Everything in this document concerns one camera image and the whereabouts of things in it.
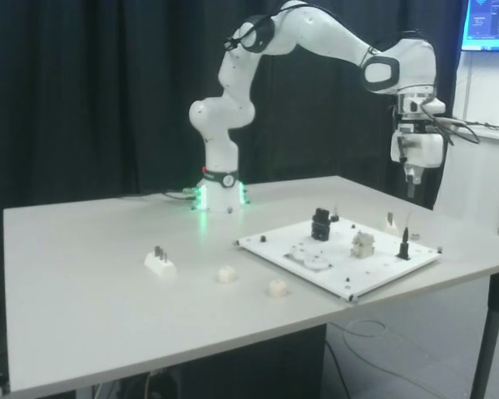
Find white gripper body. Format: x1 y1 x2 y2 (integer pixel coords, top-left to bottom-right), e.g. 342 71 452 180
389 131 444 170

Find white round peg holder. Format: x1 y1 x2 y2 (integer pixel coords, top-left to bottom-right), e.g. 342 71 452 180
144 245 179 283

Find white cabinet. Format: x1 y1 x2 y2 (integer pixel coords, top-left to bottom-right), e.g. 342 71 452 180
434 124 499 240

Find metal connector block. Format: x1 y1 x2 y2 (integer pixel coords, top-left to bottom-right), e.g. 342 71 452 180
348 231 378 259

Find blue screen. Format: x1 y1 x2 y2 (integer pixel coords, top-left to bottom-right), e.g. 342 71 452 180
461 0 499 53

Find white medium gear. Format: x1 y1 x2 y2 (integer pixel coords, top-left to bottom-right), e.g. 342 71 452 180
303 255 332 272

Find white task board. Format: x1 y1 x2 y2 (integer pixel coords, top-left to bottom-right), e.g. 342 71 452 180
232 215 444 303

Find dark grey table leg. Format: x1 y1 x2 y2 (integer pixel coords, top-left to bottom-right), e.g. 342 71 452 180
472 272 499 399

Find cream plug holder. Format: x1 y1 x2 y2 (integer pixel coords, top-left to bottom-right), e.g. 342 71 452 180
215 265 239 284
268 278 291 298

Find black curtain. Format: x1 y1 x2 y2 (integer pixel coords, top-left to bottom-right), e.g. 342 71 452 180
0 0 469 375

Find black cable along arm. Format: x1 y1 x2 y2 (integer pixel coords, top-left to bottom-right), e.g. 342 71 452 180
224 14 482 146

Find black plug with thin wire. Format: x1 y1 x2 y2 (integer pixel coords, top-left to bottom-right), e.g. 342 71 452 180
394 211 413 261

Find grey floor cable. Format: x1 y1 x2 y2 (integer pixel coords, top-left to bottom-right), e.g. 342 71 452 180
343 318 483 399

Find black base cables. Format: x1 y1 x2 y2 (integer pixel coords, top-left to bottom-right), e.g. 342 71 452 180
120 189 200 203

